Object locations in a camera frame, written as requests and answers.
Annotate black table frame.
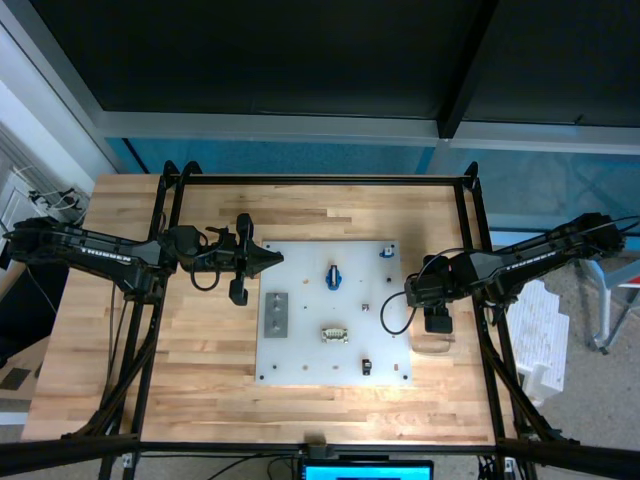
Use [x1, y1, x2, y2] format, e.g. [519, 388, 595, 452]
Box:
[0, 159, 640, 480]

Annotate black partition post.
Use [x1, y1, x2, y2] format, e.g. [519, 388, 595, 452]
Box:
[437, 0, 501, 140]

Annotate white plugs and cables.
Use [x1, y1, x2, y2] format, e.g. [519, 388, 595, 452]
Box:
[24, 187, 86, 216]

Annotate clear plastic tub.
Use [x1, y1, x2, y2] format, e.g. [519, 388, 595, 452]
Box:
[408, 299, 459, 357]

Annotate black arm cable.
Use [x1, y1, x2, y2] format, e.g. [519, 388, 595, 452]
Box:
[189, 258, 224, 293]
[379, 289, 419, 340]

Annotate white foam block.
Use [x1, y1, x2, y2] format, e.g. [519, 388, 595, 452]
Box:
[504, 279, 571, 409]

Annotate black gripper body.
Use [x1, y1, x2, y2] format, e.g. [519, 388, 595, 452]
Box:
[404, 272, 454, 315]
[202, 213, 257, 307]

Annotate tan cardboard box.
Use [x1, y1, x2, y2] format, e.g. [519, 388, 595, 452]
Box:
[0, 335, 51, 426]

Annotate silver metal chair frame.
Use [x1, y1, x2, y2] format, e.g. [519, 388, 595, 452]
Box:
[574, 249, 640, 357]

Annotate grey metal plate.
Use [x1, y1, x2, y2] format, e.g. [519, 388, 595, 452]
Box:
[264, 291, 291, 340]

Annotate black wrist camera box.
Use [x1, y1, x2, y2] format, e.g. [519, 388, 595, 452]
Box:
[424, 310, 454, 335]

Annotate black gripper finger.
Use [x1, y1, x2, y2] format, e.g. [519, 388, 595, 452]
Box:
[252, 258, 285, 279]
[252, 241, 285, 261]

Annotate blue laptop screen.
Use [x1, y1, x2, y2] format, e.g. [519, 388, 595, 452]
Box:
[298, 458, 435, 480]

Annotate grey connector socket housing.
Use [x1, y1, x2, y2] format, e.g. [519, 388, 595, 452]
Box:
[321, 325, 352, 346]

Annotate white task board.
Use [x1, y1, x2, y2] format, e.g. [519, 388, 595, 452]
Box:
[254, 239, 416, 387]

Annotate small black fixed camera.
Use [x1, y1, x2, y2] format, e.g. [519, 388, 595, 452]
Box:
[304, 433, 332, 459]

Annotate blue mount with silver plug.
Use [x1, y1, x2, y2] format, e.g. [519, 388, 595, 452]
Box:
[322, 263, 347, 292]

